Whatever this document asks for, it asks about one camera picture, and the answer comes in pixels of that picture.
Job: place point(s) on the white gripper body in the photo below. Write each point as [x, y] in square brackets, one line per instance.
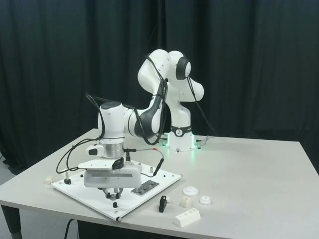
[112, 179]

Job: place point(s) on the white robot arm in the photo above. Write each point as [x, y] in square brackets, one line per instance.
[179, 104]

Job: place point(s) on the white task board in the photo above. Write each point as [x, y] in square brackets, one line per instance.
[82, 199]

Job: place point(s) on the black plug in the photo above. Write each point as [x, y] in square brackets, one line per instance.
[162, 204]

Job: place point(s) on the thin black rod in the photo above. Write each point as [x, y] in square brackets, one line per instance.
[159, 166]

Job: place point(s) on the white large gear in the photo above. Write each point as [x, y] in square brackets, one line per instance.
[189, 191]

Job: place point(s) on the long white holder with holes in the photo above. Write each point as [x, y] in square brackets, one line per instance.
[188, 217]

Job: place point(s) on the white medium gear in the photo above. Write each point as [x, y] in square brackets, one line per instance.
[205, 200]

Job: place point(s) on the dark table leg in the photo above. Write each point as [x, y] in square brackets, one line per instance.
[11, 222]

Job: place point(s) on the black curtain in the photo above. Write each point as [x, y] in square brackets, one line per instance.
[49, 62]

